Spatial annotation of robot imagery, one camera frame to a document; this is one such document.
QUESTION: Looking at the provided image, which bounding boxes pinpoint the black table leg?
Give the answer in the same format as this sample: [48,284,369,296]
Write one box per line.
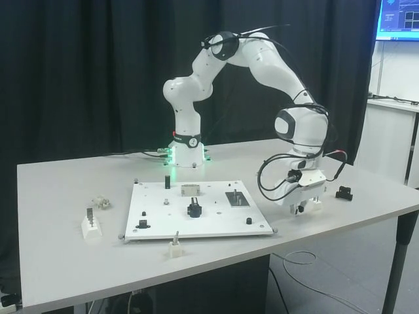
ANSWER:
[390,214,414,314]

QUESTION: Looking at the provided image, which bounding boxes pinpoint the black D-SUB plug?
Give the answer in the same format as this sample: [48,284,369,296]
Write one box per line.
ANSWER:
[335,185,355,201]

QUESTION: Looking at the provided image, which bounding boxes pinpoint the black camera cable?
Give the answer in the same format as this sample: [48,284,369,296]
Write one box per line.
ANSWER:
[256,156,307,201]

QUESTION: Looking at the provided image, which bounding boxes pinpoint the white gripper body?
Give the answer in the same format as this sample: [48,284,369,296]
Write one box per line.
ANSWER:
[274,179,325,215]

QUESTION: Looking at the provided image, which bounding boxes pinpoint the black box under table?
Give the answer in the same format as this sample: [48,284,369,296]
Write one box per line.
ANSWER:
[153,253,271,314]

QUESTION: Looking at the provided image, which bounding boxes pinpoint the small grey plug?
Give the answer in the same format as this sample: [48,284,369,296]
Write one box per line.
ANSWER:
[91,194,113,210]

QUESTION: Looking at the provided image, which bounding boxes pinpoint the grey floor cable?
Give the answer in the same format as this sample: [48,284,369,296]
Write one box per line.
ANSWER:
[283,250,419,314]

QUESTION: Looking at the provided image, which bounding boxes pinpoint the black floor cable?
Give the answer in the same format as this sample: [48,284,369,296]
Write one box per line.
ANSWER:
[268,266,297,314]

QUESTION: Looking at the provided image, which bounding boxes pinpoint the black curtain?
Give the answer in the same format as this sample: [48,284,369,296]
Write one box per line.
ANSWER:
[0,0,384,294]

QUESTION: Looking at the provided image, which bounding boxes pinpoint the white task board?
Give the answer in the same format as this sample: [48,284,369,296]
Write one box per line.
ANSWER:
[117,178,279,243]

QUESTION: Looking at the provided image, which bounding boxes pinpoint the black base cables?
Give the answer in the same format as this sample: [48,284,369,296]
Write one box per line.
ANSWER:
[111,148,173,161]

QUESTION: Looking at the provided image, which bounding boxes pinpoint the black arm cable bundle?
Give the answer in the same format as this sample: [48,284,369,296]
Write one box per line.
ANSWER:
[201,24,330,158]

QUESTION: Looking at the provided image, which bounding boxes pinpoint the flat white mount plate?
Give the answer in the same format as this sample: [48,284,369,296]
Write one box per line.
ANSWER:
[299,169,327,186]

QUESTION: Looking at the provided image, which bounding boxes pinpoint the small white holder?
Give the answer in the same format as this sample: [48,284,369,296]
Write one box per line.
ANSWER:
[168,241,185,259]

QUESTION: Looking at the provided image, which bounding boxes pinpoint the blue screen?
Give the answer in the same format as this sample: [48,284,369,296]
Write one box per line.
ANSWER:
[375,0,419,42]

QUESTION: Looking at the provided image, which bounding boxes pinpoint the white cabinet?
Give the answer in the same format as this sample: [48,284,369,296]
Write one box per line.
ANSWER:
[365,94,419,191]

